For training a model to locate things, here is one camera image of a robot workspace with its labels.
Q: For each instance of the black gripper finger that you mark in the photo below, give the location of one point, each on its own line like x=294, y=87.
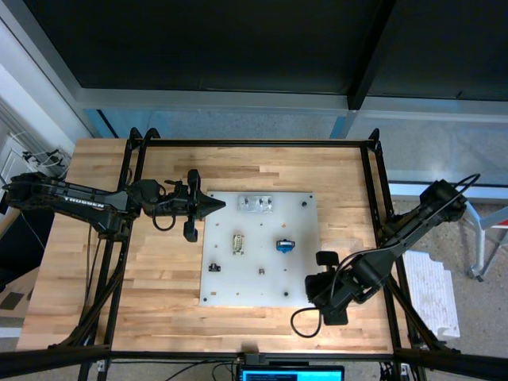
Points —
x=206, y=199
x=206, y=210

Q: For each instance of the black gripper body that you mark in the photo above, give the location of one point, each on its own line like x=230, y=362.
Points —
x=335, y=315
x=191, y=232

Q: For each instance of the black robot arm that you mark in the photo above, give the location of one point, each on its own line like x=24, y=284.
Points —
x=79, y=200
x=409, y=230

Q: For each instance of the grey rectangular connector housing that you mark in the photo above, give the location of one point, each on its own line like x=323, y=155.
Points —
x=237, y=244

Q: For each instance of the white taskboard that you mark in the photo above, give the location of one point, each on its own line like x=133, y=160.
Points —
x=254, y=254

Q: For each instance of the aluminium clamp block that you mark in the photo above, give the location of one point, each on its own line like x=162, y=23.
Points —
x=250, y=204

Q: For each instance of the screen with blue edge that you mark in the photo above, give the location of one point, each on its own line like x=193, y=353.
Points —
x=289, y=375

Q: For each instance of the blue clamp with black block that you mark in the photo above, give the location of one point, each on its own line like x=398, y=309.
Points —
x=283, y=248

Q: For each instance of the white foam block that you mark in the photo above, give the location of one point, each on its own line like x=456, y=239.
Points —
x=430, y=293

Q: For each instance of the grey metal stand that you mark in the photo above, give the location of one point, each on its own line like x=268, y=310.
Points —
x=481, y=246

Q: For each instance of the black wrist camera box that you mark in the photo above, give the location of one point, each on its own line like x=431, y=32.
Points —
x=310, y=289

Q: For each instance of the black clip mount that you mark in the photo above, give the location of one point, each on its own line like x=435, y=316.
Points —
x=214, y=267

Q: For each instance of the black table frame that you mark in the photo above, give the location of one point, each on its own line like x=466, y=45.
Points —
x=254, y=143

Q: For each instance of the black table-level camera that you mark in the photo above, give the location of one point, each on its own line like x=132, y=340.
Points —
x=251, y=358

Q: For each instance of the black partition post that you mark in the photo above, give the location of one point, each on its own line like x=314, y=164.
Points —
x=369, y=55

